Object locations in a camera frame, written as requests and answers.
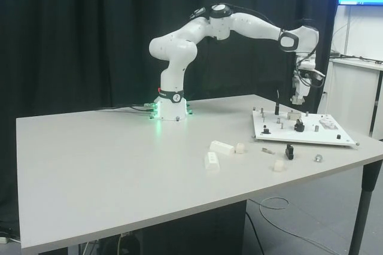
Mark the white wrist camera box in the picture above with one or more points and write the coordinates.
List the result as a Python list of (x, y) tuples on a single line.
[(307, 65)]

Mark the black table leg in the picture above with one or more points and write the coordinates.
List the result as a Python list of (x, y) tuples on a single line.
[(366, 204)]

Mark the white cabinet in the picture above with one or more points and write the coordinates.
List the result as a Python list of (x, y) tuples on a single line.
[(350, 96)]

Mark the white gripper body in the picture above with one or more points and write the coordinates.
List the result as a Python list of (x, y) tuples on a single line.
[(302, 86)]

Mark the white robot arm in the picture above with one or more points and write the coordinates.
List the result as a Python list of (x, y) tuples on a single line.
[(176, 48)]

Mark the long white holder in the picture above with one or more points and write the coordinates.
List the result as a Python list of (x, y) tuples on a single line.
[(221, 148)]

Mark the white wedge holder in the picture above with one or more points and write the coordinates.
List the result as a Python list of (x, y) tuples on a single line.
[(212, 162)]

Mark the black box under table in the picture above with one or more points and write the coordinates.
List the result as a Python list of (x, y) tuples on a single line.
[(185, 231)]

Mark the black curtain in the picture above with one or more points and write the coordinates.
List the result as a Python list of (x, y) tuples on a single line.
[(89, 33)]

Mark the white task board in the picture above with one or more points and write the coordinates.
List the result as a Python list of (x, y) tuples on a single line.
[(299, 136)]

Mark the small white cube holder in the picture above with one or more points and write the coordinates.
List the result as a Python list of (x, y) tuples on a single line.
[(279, 166), (240, 148)]

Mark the black plug with clip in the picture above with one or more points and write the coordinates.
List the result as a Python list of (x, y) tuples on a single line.
[(299, 126)]

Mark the metal waterproof plug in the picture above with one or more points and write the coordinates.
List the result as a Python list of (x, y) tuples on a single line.
[(268, 150)]

